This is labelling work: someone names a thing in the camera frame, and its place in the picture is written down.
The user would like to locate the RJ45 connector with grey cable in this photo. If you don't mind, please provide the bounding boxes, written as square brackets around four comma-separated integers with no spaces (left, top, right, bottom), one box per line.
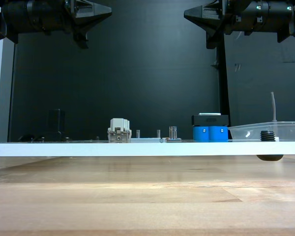
[269,91,281,142]

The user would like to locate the grey multi-pin connector housing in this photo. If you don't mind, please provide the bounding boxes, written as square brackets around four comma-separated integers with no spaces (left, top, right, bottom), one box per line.
[107,118,133,144]

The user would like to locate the black clamp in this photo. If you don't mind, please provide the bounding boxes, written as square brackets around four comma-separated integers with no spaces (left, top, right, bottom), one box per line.
[48,109,70,142]

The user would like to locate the black knurled screw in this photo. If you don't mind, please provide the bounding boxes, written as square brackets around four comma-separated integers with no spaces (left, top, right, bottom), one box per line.
[260,130,276,142]

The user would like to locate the clear plastic tub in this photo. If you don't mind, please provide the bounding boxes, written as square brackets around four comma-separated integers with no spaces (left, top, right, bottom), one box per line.
[227,120,295,143]

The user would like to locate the aluminium plate with three posts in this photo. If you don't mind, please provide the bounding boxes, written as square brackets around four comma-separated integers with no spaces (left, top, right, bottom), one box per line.
[131,129,163,144]

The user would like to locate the white task board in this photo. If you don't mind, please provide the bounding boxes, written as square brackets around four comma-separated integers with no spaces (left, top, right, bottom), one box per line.
[0,139,295,157]

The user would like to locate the black rubber foot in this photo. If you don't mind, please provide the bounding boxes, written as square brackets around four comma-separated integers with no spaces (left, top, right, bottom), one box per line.
[256,154,285,162]

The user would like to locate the black aluminium frame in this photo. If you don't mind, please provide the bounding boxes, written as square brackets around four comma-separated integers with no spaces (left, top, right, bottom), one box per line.
[210,33,231,126]

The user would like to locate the blue D-sub connector mount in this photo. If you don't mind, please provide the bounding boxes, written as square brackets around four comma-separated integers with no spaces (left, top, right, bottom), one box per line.
[191,112,230,143]

